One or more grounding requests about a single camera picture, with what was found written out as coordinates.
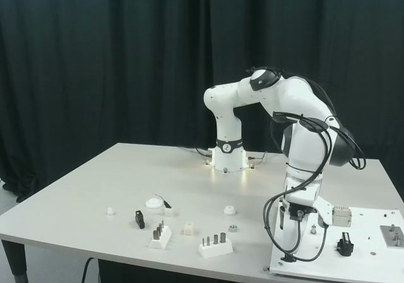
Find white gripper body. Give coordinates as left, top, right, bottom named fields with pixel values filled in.
left=279, top=215, right=313, bottom=255

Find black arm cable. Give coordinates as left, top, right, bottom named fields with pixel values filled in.
left=246, top=65, right=367, bottom=262

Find black curtain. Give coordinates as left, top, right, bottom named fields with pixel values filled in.
left=0, top=0, right=404, bottom=203

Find grey waterproof plug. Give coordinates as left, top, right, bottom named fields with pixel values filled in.
left=333, top=205, right=353, bottom=227

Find black box under table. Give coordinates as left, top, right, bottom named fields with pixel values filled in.
left=97, top=259, right=269, bottom=283

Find black table leg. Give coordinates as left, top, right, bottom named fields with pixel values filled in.
left=1, top=240, right=27, bottom=283

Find white square peg holder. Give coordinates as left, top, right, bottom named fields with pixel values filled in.
left=148, top=227, right=173, bottom=250

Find black USB plug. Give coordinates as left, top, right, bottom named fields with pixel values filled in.
left=156, top=195, right=173, bottom=210

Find white round peg holder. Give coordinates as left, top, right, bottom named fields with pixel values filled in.
left=198, top=240, right=234, bottom=259

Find white task board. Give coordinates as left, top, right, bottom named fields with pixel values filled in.
left=263, top=200, right=404, bottom=283

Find black power cable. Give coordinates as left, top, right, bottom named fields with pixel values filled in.
left=82, top=256, right=99, bottom=283

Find white large gear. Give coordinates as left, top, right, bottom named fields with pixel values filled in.
left=145, top=197, right=165, bottom=215

